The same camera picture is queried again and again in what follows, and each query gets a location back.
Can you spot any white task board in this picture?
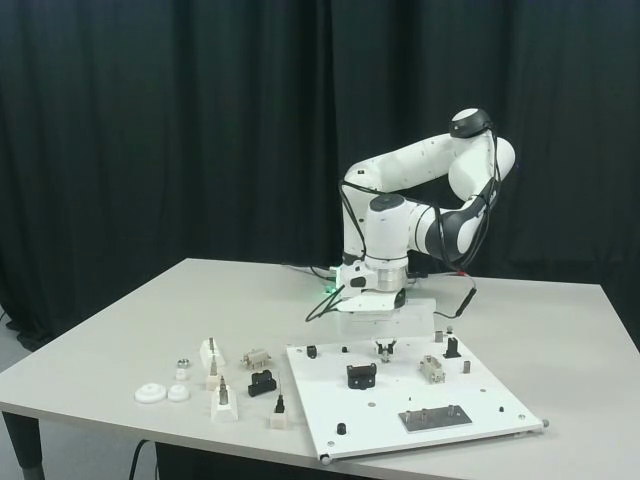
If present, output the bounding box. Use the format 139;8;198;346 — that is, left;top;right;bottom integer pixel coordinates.
284;324;549;460

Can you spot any white large gear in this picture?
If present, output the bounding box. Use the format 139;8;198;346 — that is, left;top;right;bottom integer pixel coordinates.
133;382;169;404

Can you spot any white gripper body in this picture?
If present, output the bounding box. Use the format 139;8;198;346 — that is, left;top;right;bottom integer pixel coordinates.
341;297;434;338

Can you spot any flat white mounting plate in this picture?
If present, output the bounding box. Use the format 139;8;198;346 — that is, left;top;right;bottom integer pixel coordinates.
339;293;401;314

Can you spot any thick black cable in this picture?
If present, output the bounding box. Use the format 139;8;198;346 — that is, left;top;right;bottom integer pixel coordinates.
130;438;152;480

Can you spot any grey table leg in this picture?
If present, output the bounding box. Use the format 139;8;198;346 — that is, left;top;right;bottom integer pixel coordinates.
2;412;44;480

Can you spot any black camera cable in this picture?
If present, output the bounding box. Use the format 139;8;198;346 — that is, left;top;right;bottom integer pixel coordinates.
305;284;351;322

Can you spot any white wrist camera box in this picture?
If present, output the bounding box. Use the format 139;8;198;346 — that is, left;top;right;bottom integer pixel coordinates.
344;262;374;292

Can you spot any black power cable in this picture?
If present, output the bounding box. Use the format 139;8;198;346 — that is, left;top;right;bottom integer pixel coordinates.
283;262;337;281

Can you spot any black D-SUB plug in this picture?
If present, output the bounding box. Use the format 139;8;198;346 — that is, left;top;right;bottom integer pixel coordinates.
246;368;278;398

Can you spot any short white peg holder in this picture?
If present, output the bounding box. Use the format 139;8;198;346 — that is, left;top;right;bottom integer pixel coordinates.
209;385;240;424

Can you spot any thin black rod on wire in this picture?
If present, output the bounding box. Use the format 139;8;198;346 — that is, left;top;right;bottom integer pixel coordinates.
413;269;477;318

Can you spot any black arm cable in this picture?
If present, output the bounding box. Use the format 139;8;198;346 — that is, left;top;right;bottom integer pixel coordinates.
337;124;501;274

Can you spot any black curtain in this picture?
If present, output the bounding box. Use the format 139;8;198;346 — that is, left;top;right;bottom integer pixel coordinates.
0;0;640;351

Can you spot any beige waterproof plug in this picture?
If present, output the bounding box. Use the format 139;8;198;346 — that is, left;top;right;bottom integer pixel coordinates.
239;348;272;372

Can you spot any silver wrist ring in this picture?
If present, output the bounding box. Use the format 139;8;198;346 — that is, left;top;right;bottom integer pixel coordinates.
374;267;404;293

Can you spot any long white peg holder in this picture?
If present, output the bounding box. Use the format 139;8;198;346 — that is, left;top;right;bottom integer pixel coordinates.
199;338;225;391

